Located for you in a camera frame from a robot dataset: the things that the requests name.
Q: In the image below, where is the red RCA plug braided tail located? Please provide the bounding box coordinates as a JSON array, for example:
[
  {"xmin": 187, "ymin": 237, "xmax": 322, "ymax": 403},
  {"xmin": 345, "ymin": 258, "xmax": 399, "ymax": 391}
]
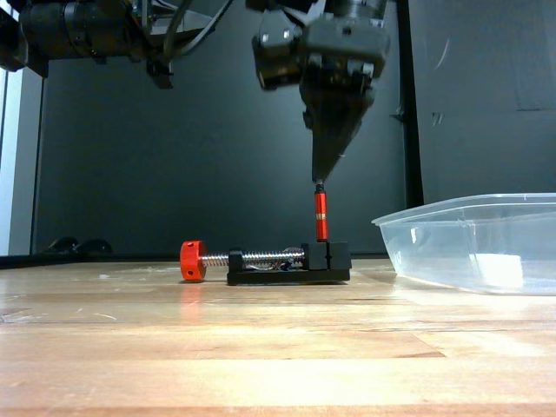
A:
[{"xmin": 312, "ymin": 177, "xmax": 330, "ymax": 220}]

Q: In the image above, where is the black clamp with red knob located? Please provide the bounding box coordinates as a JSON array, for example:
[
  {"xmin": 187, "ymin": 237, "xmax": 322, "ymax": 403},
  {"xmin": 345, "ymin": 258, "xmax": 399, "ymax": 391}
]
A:
[{"xmin": 179, "ymin": 238, "xmax": 352, "ymax": 287}]

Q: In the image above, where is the clear plastic tub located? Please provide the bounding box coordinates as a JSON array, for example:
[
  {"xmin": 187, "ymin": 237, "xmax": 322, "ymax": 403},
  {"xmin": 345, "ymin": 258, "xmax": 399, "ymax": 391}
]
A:
[{"xmin": 371, "ymin": 192, "xmax": 556, "ymax": 297}]

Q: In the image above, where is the white foam block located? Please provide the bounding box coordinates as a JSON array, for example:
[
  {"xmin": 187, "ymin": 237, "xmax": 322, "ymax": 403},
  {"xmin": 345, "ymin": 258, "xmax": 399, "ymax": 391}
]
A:
[{"xmin": 471, "ymin": 254, "xmax": 525, "ymax": 290}]

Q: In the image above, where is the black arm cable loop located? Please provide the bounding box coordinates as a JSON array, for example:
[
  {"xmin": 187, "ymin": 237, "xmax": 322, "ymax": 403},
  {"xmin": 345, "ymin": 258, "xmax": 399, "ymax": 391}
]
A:
[{"xmin": 163, "ymin": 0, "xmax": 238, "ymax": 57}]

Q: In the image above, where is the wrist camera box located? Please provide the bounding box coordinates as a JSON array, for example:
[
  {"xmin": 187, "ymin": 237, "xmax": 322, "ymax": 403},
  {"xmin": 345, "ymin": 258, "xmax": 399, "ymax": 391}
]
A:
[{"xmin": 251, "ymin": 8, "xmax": 308, "ymax": 91}]

